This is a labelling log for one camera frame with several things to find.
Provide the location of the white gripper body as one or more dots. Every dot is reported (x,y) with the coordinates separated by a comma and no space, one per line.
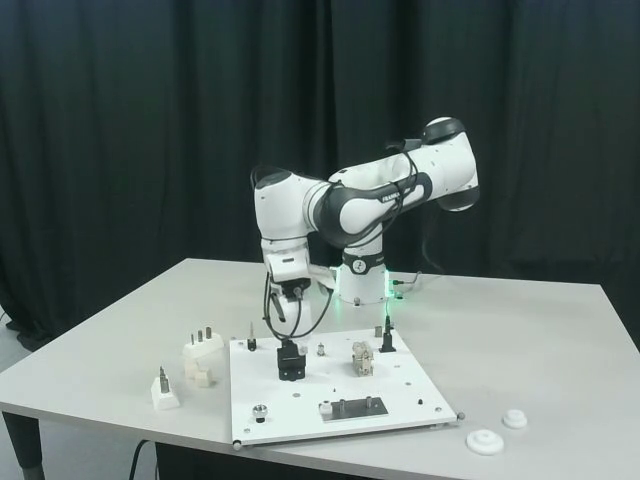
(295,315)

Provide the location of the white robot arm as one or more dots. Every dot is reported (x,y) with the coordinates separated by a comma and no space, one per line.
(280,215)

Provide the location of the white small gear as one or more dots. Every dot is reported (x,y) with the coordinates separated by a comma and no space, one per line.
(326,407)

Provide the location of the white large gear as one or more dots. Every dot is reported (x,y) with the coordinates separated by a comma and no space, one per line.
(485,442)

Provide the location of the white medium gear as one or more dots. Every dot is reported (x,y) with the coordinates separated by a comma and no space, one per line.
(515,419)

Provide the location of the black D-SUB plug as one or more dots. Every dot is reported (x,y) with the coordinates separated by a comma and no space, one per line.
(290,365)

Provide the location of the beige waterproof plug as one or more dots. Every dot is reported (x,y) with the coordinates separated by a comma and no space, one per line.
(362,360)

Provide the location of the large metal square peg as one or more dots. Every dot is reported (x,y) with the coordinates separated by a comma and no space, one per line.
(210,333)

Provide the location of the white task board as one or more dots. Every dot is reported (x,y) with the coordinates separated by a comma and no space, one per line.
(280,405)

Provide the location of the white square peg holder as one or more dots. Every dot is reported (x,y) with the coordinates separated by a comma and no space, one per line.
(202,351)

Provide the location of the metal BNC plug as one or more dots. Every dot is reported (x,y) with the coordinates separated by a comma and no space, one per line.
(260,411)

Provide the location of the small white holder block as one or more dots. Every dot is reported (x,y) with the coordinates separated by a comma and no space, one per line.
(207,379)

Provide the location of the small metal round peg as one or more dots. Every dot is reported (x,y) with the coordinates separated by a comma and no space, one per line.
(161,375)

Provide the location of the large metal round peg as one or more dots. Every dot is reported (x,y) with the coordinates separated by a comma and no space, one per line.
(167,388)

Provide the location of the white round peg holder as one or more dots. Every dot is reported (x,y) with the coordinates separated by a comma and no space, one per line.
(165,401)

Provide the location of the black under-table panel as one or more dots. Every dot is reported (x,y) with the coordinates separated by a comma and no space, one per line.
(225,465)

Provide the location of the black curtain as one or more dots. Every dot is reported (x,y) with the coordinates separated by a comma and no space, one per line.
(100,150)

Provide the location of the dark grey table leg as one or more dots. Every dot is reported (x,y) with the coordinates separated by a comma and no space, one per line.
(20,445)

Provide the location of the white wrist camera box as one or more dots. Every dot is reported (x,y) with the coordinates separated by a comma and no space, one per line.
(292,267)

